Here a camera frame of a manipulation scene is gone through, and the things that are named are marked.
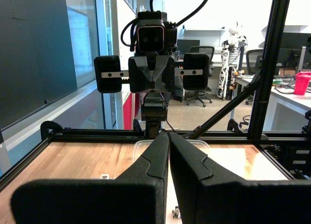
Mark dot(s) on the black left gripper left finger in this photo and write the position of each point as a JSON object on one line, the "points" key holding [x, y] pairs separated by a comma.
{"points": [[97, 202]]}

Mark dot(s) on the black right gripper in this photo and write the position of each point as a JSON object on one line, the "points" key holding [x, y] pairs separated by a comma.
{"points": [[108, 64]]}

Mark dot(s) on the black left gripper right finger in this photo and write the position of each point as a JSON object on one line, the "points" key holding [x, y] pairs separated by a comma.
{"points": [[243, 202]]}

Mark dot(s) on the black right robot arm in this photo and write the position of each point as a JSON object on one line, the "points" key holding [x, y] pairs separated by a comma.
{"points": [[154, 112]]}

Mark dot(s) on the dark hanging jacket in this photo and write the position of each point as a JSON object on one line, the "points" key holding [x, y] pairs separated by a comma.
{"points": [[178, 95]]}

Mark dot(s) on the small black monitor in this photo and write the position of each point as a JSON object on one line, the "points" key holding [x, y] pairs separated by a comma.
{"points": [[188, 45]]}

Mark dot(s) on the black mesh office chair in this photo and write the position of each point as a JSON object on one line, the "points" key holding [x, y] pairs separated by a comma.
{"points": [[212, 57], [251, 61]]}

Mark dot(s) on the small silver metal fitting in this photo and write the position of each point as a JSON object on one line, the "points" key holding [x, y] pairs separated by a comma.
{"points": [[176, 212]]}

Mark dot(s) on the white desk shelf unit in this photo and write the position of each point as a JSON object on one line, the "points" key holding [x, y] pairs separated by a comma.
{"points": [[206, 34]]}

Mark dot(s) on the white lattice humanoid figure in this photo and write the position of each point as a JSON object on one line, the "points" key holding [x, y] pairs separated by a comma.
{"points": [[224, 74]]}

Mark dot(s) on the clear plastic tub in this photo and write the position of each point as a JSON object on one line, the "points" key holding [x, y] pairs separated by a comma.
{"points": [[142, 146]]}

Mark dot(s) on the white office desk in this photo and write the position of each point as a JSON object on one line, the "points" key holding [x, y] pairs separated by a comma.
{"points": [[289, 100]]}

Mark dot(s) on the red plastic container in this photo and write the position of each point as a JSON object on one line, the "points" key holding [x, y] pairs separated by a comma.
{"points": [[301, 84]]}

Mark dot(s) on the small brown cardboard box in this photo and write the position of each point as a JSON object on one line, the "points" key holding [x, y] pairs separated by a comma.
{"points": [[286, 72]]}

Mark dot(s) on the large black monitor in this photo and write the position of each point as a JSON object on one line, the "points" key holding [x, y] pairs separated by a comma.
{"points": [[294, 46]]}

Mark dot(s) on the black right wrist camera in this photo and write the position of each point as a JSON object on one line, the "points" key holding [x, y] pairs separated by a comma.
{"points": [[150, 37]]}

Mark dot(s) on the red wall panel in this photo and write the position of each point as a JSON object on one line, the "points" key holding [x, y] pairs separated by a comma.
{"points": [[127, 112]]}

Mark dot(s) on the black aluminium frame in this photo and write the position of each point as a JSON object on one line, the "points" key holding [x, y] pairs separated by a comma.
{"points": [[97, 132]]}

